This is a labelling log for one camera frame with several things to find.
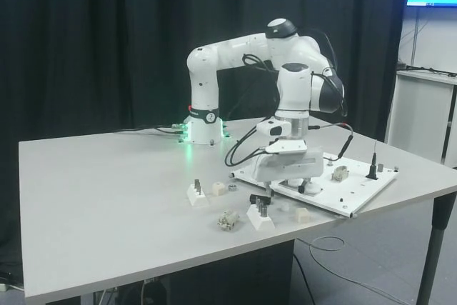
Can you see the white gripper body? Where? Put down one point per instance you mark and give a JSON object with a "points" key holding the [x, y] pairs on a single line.
{"points": [[285, 167]]}

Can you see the white medium gear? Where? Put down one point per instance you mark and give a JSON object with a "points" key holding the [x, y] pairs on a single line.
{"points": [[294, 183]]}

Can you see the white large gear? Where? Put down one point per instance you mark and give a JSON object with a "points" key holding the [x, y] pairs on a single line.
{"points": [[313, 189]]}

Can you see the cream plug holder block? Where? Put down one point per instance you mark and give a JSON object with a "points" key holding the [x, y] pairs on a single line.
{"points": [[219, 189], [302, 214]]}

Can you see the black curtain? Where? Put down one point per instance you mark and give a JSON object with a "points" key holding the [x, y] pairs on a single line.
{"points": [[89, 33]]}

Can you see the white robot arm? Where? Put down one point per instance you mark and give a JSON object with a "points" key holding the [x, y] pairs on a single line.
{"points": [[207, 80]]}

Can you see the white cabinet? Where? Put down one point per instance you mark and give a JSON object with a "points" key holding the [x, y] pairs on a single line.
{"points": [[421, 119]]}

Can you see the white task board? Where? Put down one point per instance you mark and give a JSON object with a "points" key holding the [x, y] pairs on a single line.
{"points": [[357, 190]]}

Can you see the metal square peg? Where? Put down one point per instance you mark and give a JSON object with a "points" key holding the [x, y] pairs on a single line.
{"points": [[381, 167]]}

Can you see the metal D-SUB plug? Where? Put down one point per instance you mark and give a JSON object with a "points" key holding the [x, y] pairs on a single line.
{"points": [[227, 219]]}

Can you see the metal bolt nut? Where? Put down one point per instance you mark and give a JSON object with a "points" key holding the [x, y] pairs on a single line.
{"points": [[231, 187]]}

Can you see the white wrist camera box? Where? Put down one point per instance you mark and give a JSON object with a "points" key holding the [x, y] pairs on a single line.
{"points": [[273, 129]]}

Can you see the white peg holder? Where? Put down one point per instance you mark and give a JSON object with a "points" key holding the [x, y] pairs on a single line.
{"points": [[198, 198], [260, 222]]}

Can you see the grey table leg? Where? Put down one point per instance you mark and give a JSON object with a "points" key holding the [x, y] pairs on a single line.
{"points": [[433, 248]]}

